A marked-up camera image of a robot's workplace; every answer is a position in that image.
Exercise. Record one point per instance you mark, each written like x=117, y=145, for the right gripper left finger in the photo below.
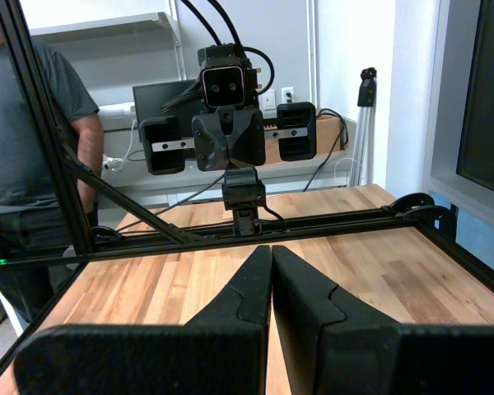
x=148, y=362

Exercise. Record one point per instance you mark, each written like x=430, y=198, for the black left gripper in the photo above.
x=164, y=160

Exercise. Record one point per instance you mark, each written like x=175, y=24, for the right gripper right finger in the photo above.
x=395, y=362

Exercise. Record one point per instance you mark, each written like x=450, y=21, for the person's forearm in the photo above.
x=91, y=144

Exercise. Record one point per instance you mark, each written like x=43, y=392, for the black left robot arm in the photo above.
x=245, y=193

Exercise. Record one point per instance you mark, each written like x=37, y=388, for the black computer monitor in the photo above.
x=160, y=103

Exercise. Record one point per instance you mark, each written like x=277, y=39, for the brown cardboard box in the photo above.
x=329, y=136

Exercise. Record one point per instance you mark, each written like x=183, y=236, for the white tripod with black head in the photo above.
x=366, y=88

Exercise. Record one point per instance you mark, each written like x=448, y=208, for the person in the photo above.
x=16, y=144

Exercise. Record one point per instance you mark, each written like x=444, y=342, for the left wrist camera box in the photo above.
x=222, y=82

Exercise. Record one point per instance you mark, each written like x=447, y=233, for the black aluminium frame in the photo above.
x=333, y=225

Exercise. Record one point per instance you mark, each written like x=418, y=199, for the white wall shelf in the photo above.
x=107, y=24

